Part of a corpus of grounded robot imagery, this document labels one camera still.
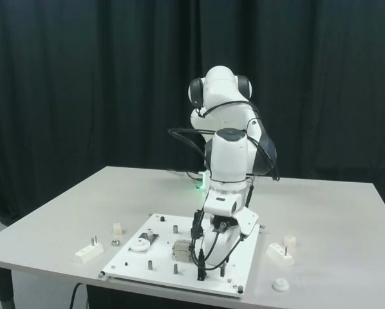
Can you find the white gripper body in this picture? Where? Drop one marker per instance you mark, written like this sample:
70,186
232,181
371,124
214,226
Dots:
219,249

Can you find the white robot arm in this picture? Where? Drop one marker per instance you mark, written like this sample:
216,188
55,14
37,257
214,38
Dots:
226,154

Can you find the white peg holder with holes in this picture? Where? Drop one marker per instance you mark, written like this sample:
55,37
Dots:
279,255
89,254

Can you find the white task board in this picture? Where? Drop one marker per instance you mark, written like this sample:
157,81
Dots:
166,251

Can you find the small white cube holder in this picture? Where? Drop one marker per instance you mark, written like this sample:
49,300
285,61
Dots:
289,241
117,228

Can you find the white medium gear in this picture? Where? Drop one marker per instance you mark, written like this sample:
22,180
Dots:
280,285

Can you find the white large gear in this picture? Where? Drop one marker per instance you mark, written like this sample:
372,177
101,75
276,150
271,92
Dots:
139,246

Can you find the metal bolt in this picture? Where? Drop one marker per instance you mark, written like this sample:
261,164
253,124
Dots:
116,241

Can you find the grey table leg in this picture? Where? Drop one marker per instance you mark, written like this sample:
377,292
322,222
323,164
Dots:
1,286

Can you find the black curtain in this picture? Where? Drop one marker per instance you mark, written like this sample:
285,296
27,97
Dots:
67,80

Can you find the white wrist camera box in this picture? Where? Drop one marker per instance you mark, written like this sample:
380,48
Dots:
223,202

